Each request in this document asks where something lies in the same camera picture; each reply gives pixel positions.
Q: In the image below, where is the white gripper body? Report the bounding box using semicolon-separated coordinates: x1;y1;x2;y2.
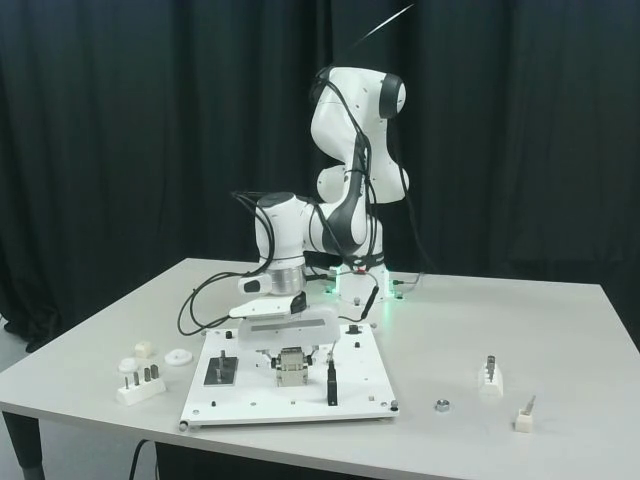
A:
238;309;344;352

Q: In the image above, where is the flat white mounting plate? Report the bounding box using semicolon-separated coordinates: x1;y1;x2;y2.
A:
228;298;294;318

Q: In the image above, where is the white task board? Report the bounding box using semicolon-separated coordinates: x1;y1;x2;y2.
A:
178;322;401;431

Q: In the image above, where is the thin black rod red tag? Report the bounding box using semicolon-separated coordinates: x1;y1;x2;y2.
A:
355;268;380;321

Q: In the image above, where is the white long peg holder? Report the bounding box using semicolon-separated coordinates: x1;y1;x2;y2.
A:
115;375;167;405

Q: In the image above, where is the white rounded peg holder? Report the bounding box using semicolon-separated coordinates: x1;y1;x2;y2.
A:
477;367;504;399

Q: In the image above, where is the black curtain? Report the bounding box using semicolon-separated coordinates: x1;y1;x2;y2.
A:
0;0;640;354

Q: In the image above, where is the dark table leg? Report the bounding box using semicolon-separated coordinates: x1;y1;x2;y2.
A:
0;410;42;480

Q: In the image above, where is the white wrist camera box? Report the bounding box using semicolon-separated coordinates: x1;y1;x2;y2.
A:
237;276;274;296

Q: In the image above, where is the black base cable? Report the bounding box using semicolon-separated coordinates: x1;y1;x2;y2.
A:
304;264;342;282

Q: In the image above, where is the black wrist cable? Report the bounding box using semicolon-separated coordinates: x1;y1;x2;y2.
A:
177;189;281;337

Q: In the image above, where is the black power cable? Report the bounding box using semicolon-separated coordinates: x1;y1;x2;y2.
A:
130;438;152;480

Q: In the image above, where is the long black arm cable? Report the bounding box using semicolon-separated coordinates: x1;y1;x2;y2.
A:
313;65;431;281

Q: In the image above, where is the thin black cable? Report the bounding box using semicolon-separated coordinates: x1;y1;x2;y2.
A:
349;3;416;50

